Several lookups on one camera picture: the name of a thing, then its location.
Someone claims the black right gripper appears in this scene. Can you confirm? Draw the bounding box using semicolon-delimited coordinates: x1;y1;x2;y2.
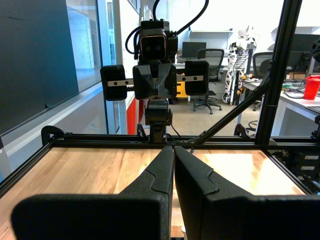
100;59;210;101

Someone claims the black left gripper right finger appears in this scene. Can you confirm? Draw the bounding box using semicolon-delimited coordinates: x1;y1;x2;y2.
174;145;320;240

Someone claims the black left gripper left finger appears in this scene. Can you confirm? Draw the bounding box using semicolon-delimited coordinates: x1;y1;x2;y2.
10;145;174;240

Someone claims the yellow drawer cabinet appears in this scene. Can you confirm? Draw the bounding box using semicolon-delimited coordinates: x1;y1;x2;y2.
175;81;190;99

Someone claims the white partition with red base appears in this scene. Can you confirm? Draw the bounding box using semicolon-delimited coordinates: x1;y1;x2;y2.
113;0;145;136

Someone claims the black computer monitor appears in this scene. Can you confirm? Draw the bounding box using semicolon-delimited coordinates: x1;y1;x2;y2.
287;33;320;72
181;41;207;60

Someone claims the black mesh office chair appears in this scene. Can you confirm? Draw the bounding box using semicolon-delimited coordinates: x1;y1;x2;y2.
251;51;274;112
192;48;226;115

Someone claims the black box with white labels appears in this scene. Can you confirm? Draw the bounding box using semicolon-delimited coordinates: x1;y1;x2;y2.
271;149;320;195

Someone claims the white lattice humanoid figure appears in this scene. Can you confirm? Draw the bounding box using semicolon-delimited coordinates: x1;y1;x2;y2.
223;24;260;105

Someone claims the white office desk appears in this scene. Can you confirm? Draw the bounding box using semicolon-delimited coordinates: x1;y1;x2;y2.
271;88;320;137

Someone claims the red plastic cup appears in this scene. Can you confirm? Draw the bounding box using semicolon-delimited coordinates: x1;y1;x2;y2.
303;74;320;100

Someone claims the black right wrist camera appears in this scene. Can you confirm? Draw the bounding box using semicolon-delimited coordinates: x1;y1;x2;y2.
138;21;168;62

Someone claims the short looped black cable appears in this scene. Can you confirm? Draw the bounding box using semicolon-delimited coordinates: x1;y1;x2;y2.
125;25;142;60

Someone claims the black metal frame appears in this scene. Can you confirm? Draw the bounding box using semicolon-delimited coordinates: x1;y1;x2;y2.
0;0;320;198

